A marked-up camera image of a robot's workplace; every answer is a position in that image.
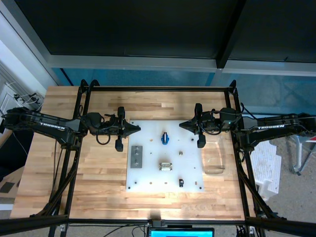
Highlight black table-level camera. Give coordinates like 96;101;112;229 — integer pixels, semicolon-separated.
148;216;165;227

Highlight blue connector mount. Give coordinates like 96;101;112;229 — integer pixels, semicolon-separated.
159;131;170;145

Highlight white plastic task board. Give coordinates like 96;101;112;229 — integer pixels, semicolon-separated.
125;119;206;193

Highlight white cables with black plugs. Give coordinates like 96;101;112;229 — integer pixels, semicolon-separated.
12;92;44;111

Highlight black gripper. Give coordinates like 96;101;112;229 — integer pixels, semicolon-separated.
105;106;142;152
178;103;222;149

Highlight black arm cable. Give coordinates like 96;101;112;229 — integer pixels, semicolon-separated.
96;130;111;145

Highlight black aluminium frame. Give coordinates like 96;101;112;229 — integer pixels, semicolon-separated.
0;0;316;237

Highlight grey metal stand legs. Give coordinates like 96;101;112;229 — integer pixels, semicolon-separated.
286;133;316;176

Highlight grey metal plate with pegs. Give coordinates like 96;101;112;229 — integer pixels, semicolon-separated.
130;145;144;169

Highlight blue-lit screen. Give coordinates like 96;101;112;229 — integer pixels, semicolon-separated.
147;227;215;237

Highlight clear plastic tub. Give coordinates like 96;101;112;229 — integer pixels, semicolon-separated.
201;136;227;177

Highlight brown cardboard box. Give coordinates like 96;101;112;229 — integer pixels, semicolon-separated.
0;165;25;198

